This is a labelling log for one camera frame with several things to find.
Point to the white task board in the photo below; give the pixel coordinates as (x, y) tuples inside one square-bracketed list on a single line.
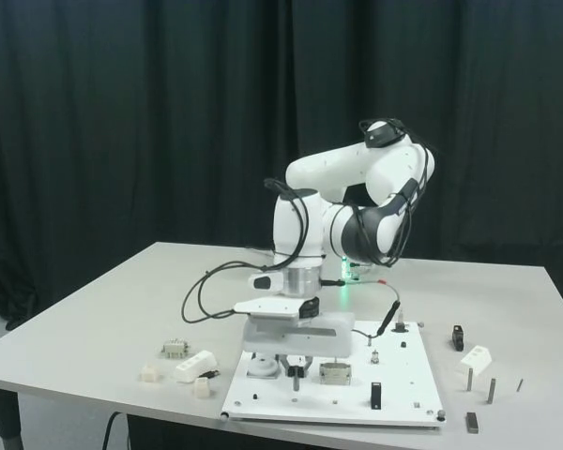
[(338, 398)]

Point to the thin black rod red tag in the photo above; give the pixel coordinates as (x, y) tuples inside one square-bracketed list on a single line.
[(387, 321)]

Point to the dark metal square peg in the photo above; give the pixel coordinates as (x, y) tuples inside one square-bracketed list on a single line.
[(472, 422)]

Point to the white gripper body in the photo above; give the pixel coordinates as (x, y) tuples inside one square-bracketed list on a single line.
[(328, 340)]

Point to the black USB plug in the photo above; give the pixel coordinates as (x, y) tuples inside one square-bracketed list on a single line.
[(210, 373)]

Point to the beige metal waterproof plug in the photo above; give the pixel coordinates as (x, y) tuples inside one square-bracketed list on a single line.
[(175, 353)]

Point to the black D-SUB plug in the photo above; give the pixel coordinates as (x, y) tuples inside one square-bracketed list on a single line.
[(457, 338)]

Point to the small white holder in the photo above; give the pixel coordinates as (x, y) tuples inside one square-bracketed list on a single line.
[(202, 387), (151, 373)]

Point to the white peg holder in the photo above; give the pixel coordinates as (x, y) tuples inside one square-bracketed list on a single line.
[(476, 360)]

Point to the white large gear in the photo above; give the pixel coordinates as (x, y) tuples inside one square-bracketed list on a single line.
[(263, 365)]

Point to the long white holder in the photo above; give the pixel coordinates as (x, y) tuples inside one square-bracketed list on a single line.
[(194, 366)]

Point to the dark table leg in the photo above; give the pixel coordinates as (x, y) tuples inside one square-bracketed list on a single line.
[(2, 417)]

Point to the black curtain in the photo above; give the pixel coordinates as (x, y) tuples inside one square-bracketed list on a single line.
[(122, 117)]

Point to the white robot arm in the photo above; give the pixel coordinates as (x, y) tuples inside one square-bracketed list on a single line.
[(394, 169)]

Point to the metal BNC plug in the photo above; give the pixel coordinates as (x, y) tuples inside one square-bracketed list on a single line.
[(374, 357)]

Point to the metal bolt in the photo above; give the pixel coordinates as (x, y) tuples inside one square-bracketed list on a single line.
[(400, 316)]

